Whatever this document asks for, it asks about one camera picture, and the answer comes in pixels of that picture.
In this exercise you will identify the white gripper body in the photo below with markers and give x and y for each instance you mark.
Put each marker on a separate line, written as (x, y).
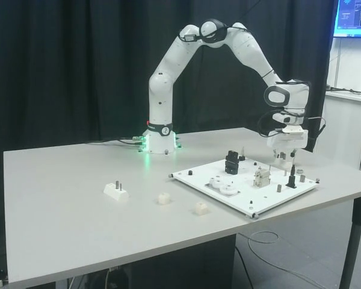
(288, 141)

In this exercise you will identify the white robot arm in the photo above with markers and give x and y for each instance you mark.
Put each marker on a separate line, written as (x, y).
(168, 90)

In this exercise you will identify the metal square peg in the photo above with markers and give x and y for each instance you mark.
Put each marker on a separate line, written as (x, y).
(279, 188)
(303, 177)

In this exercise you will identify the white peg holder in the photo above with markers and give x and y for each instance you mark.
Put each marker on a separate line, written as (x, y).
(115, 194)

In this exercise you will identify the black upright plug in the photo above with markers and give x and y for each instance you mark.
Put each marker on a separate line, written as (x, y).
(291, 180)

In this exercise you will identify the beige metal connector block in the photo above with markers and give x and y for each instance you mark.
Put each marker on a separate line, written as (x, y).
(262, 178)

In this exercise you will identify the black D-SUB plug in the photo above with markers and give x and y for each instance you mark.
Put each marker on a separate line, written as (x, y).
(231, 164)

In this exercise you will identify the white task board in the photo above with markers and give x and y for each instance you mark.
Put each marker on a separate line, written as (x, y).
(243, 192)

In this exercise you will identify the white cabinet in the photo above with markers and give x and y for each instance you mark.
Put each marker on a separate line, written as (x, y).
(346, 129)

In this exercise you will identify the white large gear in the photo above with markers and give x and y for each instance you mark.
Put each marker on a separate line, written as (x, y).
(228, 190)

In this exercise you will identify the white medium gear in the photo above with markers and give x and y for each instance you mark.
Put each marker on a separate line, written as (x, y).
(216, 183)

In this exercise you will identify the small white holder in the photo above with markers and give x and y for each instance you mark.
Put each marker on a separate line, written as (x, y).
(164, 198)
(201, 209)

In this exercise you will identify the black table leg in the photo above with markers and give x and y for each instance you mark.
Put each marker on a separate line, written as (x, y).
(353, 241)

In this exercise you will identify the blue screen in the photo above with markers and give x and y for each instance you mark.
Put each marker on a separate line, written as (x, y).
(353, 18)

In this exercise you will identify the black curtain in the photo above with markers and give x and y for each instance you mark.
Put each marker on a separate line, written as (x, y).
(78, 69)

